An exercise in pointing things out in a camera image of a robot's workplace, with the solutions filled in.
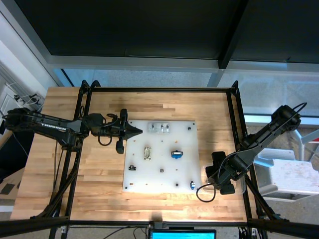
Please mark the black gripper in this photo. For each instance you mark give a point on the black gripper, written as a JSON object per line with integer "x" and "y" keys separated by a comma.
{"x": 112, "y": 129}
{"x": 220, "y": 174}

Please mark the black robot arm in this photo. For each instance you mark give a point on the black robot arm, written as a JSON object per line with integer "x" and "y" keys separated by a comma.
{"x": 53, "y": 127}
{"x": 261, "y": 139}

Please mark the clear plastic tub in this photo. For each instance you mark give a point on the clear plastic tub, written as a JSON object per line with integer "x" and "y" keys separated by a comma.
{"x": 242, "y": 186}

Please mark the beige connector housing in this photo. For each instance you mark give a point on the beige connector housing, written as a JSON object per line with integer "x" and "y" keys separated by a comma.
{"x": 148, "y": 153}

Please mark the aluminium bar with screws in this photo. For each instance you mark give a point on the aluminium bar with screws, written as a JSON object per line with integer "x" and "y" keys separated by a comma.
{"x": 159, "y": 127}

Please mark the small blue connector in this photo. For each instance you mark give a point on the small blue connector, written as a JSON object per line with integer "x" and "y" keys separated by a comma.
{"x": 192, "y": 185}

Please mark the small black clamp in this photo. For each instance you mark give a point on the small black clamp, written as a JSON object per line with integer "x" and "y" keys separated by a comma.
{"x": 132, "y": 167}

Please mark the blue and black connector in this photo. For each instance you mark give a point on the blue and black connector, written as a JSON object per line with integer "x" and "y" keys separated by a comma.
{"x": 177, "y": 155}

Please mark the white board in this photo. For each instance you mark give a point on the white board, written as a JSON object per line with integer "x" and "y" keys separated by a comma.
{"x": 154, "y": 174}

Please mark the blue screen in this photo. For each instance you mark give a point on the blue screen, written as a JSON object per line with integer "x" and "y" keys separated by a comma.
{"x": 182, "y": 235}

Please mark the white step stool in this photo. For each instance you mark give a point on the white step stool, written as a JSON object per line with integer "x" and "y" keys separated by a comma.
{"x": 294, "y": 174}

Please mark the tan cardboard sheet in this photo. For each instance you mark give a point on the tan cardboard sheet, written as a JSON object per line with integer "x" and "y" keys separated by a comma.
{"x": 12, "y": 178}

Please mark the black metal frame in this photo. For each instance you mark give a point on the black metal frame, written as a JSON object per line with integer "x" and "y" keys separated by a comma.
{"x": 159, "y": 89}

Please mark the small grey camera box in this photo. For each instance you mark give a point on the small grey camera box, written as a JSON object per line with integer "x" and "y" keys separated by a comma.
{"x": 158, "y": 224}

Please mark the black square post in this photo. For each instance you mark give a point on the black square post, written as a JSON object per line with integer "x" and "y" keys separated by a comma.
{"x": 231, "y": 37}

